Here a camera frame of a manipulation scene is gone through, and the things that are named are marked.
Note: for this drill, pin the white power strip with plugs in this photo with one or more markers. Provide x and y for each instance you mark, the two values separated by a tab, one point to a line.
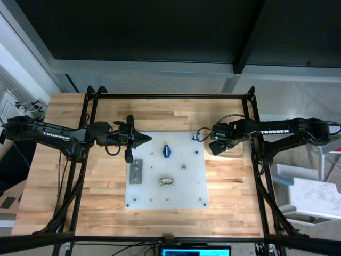
32	109

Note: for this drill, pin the cardboard box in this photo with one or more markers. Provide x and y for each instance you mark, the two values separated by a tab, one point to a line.
12	197

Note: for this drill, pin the small black camera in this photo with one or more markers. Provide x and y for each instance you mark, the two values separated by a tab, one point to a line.
169	238

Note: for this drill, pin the black table frame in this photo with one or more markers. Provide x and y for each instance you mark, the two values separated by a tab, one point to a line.
170	96

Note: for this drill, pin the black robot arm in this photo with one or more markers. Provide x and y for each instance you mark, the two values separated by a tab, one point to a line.
274	130
53	133

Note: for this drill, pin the white mounting board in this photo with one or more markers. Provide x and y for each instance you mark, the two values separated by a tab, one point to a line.
173	192

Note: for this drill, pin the blue socket with metal insert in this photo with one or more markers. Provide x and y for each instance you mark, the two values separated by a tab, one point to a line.
163	152

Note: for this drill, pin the white plastic bin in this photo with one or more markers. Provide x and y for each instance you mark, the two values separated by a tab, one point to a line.
293	173

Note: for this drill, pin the white step stool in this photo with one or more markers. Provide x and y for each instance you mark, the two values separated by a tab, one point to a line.
314	200

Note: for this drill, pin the blue block with white cube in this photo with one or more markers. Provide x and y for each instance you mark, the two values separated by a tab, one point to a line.
193	138

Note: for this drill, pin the laptop screen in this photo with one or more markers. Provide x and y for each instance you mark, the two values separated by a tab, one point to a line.
194	251

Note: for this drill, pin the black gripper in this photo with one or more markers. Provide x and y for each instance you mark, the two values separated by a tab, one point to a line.
130	138
217	148

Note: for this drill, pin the red and white object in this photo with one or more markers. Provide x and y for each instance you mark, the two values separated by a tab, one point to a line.
335	146

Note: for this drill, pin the grey metal plate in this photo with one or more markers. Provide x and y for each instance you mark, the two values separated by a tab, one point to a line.
136	172

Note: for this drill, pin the beige connector base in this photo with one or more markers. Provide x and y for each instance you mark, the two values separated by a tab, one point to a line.
167	182

